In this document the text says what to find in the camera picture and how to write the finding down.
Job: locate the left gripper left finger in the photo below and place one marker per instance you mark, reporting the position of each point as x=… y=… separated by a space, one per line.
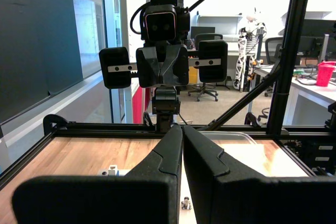
x=105 y=200

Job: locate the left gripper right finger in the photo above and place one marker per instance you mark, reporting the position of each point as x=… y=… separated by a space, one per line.
x=262 y=200

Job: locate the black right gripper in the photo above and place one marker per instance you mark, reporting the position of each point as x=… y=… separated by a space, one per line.
x=213 y=51

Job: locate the yellow drawer cabinet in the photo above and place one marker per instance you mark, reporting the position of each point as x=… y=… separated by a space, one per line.
x=193 y=75

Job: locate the black desk monitor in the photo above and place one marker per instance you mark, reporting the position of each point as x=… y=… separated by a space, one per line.
x=199 y=31

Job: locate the black mesh office chair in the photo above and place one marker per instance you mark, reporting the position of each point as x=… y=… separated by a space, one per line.
x=207 y=36

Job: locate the white lattice structure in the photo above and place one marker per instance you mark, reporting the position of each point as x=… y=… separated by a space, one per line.
x=242 y=58

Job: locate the white desk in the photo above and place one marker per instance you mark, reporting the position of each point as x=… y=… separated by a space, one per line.
x=309 y=95

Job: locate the red plastic cup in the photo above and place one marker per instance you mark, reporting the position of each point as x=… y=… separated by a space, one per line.
x=325 y=74

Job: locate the black monitor pair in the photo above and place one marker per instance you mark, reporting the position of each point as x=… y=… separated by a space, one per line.
x=319 y=31

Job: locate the blue white bracket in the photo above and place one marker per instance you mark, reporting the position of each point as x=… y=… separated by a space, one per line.
x=112 y=169

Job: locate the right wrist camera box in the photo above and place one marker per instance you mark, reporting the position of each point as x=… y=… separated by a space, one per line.
x=160 y=24

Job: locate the black aluminium table frame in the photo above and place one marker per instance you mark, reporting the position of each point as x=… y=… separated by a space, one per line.
x=105 y=127

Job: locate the white wall shelf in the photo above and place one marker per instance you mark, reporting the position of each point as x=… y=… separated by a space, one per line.
x=223 y=22

